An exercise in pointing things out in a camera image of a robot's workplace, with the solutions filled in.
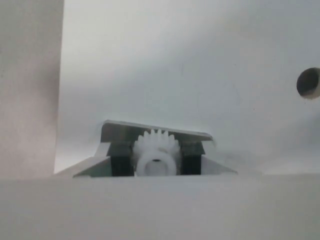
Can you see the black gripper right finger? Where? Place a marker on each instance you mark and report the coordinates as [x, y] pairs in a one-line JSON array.
[[191, 161]]

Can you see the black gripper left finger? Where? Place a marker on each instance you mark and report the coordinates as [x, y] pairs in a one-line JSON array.
[[120, 161]]

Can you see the white small gear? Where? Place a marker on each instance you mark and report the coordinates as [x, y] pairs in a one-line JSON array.
[[155, 155]]

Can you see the white task board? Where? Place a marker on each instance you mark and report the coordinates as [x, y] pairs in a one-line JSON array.
[[175, 75]]

